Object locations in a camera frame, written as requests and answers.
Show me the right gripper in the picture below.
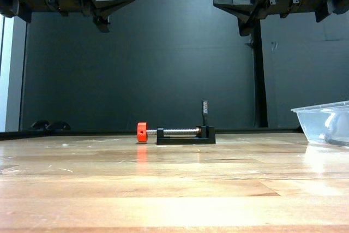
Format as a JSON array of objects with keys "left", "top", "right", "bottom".
[{"left": 213, "top": 0, "right": 276, "bottom": 37}]

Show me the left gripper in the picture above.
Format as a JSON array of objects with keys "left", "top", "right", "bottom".
[{"left": 77, "top": 0, "right": 138, "bottom": 33}]

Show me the clear plastic container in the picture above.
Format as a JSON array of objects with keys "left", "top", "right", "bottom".
[{"left": 290, "top": 100, "right": 349, "bottom": 147}]

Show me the black clamp with red knob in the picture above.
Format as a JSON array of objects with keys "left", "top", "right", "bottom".
[{"left": 136, "top": 122, "right": 216, "bottom": 146}]

